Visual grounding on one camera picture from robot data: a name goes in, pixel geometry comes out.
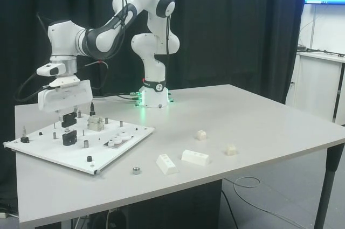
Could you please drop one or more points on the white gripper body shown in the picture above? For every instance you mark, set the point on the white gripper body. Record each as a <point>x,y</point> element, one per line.
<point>66,95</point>

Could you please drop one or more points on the black D-SUB plug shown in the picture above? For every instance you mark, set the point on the black D-SUB plug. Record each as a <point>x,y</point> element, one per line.
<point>68,121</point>

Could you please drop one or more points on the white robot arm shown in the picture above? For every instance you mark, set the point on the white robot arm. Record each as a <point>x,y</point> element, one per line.
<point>151,5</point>

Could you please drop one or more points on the black USB plug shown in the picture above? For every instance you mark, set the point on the black USB plug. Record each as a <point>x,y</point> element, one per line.
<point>92,107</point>

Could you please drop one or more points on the metal round peg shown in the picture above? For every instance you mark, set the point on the metal round peg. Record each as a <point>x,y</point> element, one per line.
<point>86,144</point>

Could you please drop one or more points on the metal BNC plug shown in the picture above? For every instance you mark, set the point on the metal BNC plug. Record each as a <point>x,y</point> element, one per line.
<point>24,132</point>

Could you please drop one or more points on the white task board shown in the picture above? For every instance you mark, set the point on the white task board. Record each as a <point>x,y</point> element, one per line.
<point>54,156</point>

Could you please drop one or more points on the white small gear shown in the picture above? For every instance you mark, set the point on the white small gear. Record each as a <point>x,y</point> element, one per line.
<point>110,142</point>

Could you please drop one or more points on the white medium gear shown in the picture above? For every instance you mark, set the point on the white medium gear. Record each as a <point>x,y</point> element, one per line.
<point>116,140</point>

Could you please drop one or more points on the white large gear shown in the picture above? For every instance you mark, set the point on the white large gear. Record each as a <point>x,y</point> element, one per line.
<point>125,135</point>

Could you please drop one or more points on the long white holder with holes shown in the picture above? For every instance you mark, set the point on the long white holder with holes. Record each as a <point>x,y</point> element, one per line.
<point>165,164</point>
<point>195,156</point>

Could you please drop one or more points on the small white cube holder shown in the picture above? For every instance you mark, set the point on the small white cube holder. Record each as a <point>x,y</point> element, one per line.
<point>200,135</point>
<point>231,150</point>

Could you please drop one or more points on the black box under table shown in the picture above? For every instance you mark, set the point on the black box under table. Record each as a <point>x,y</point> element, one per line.
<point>175,207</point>

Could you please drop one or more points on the black curtain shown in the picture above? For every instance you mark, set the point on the black curtain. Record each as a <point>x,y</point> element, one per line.
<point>229,37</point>

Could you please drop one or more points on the white cabinet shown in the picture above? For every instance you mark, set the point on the white cabinet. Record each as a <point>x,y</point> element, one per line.
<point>315,86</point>

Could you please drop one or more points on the black table leg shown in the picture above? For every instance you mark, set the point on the black table leg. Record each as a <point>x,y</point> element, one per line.
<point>330,186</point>

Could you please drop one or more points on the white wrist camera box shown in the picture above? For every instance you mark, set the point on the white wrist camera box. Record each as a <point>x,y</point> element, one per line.
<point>49,70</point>

